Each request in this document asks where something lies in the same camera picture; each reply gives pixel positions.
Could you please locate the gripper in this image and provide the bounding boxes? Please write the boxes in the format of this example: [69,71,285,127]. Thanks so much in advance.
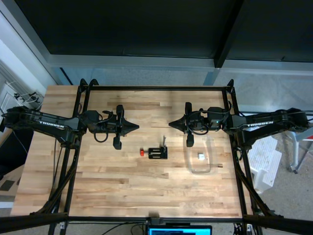
[168,102,195,148]
[112,104,140,150]

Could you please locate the black vise with orange knob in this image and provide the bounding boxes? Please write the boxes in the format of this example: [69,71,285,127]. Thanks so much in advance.
[139,146,169,160]

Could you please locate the clear plastic tub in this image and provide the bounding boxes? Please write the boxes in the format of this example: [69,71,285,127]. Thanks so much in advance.
[182,136,217,176]

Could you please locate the laptop screen with blue edge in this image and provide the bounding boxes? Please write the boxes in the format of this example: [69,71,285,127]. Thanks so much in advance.
[146,225,213,235]

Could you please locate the grey metal chair legs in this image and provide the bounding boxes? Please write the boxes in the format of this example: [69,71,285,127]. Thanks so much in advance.
[281,129,313,175]

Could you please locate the black foam pad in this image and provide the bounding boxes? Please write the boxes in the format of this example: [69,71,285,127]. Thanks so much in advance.
[0,180,15,192]

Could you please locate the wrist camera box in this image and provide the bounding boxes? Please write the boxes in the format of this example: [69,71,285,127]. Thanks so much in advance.
[191,114,204,130]
[105,121,118,133]

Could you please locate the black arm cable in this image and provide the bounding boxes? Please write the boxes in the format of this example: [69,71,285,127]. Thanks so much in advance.
[188,109,232,136]
[93,110,114,143]

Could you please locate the small black table camera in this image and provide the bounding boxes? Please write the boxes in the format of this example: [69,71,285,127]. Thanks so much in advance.
[146,215,164,225]

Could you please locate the black wall post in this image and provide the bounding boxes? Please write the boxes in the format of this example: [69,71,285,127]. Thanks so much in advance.
[214,0,245,69]

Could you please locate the black and white cable bundle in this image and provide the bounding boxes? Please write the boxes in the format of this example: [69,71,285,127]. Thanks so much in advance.
[12,91,42,104]

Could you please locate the black metal frame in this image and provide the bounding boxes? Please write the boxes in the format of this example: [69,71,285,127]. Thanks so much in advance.
[0,84,313,235]

